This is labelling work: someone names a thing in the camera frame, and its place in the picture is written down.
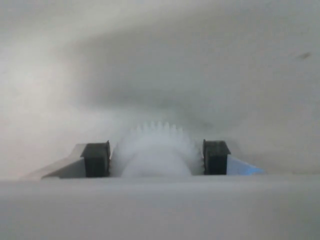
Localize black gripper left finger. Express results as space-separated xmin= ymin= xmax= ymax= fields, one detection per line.
xmin=41 ymin=140 xmax=112 ymax=179

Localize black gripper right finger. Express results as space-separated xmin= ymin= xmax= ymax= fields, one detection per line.
xmin=202 ymin=139 xmax=266 ymax=176

